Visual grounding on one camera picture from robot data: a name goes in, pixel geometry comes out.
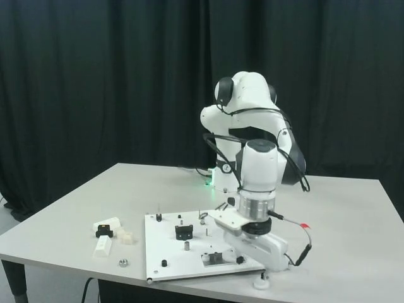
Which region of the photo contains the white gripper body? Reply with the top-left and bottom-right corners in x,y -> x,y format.
222,230 -> 290,273

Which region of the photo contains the white medium gear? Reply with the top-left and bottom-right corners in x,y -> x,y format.
253,275 -> 271,290

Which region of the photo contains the white task board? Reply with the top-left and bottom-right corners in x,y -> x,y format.
144,206 -> 266,284

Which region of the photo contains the white holder with cubes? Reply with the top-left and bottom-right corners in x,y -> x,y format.
114,227 -> 138,246

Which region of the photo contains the long white holder block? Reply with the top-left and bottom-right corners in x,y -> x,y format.
93,217 -> 122,232

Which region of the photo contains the white holder with holes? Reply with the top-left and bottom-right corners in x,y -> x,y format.
92,236 -> 113,258

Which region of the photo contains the black D-SUB plug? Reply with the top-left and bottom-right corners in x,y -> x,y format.
95,224 -> 114,239

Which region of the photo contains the black table leg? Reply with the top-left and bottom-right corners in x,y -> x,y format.
1,259 -> 27,303

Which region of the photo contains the black curtain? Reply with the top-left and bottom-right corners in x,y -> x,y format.
0,0 -> 404,222

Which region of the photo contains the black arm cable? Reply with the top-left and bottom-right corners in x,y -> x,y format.
203,97 -> 312,193

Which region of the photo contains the black base cable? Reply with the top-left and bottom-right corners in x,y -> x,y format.
177,165 -> 213,177

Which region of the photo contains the black cable under table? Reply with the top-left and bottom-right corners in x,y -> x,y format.
82,276 -> 96,303

